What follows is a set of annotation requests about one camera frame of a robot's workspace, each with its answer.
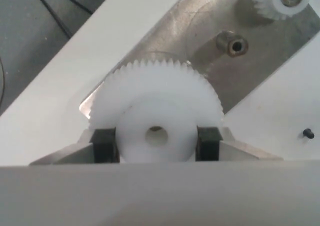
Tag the white small gear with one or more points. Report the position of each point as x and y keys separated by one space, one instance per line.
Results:
x=276 y=7

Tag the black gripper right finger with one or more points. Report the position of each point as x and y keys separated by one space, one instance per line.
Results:
x=207 y=146

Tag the white task board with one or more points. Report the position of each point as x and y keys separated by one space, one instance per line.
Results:
x=50 y=98

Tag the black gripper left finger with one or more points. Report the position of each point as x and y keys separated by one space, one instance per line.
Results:
x=103 y=146

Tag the white large gear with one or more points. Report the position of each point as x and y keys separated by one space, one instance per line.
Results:
x=155 y=98

